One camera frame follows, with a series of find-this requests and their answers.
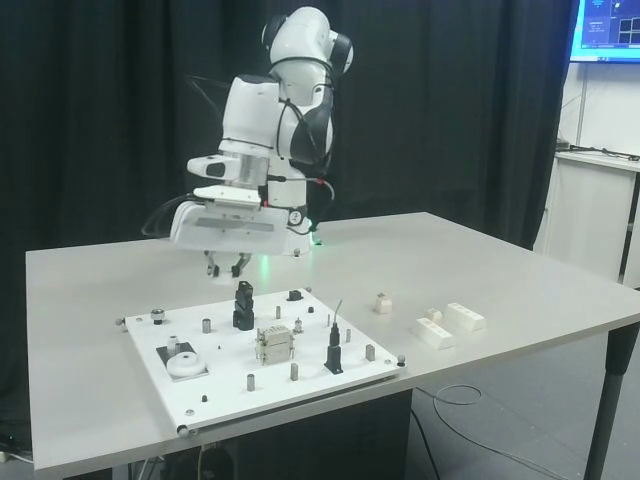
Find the blue screen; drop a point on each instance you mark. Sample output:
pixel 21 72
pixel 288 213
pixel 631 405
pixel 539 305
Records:
pixel 607 30

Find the dark table leg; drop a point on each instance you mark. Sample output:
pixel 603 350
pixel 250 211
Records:
pixel 607 400

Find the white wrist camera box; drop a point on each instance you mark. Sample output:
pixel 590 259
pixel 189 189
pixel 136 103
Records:
pixel 210 167

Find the flat white mounting plate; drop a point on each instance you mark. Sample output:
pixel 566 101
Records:
pixel 225 196

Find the black curtain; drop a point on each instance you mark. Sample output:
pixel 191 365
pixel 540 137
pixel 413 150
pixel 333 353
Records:
pixel 100 100

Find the white task board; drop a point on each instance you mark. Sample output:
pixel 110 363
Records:
pixel 225 365

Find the small white plug holder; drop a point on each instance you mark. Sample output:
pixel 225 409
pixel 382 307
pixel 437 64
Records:
pixel 434 314

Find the white small gear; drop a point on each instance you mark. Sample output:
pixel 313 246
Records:
pixel 173 343

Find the black D-SUB plug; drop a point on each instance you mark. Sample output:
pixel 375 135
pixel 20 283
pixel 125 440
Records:
pixel 243 310

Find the white Ethernet plug holder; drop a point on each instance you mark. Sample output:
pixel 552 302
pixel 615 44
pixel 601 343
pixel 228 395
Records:
pixel 384 305

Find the black USB plug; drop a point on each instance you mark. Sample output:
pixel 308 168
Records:
pixel 334 352

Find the white large gear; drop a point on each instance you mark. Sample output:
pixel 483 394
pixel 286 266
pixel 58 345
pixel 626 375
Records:
pixel 192 369

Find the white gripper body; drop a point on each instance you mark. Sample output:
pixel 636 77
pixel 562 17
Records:
pixel 230 232

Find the black cabinet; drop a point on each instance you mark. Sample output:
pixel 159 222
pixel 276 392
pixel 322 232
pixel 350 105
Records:
pixel 310 440

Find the metal BNC plug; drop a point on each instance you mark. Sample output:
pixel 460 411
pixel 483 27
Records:
pixel 298 327

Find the round metal bolt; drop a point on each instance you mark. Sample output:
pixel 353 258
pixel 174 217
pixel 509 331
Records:
pixel 158 316

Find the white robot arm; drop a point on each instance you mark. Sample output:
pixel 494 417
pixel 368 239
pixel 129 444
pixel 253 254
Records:
pixel 250 115

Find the white peg holder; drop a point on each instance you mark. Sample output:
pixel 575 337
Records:
pixel 465 316
pixel 434 334

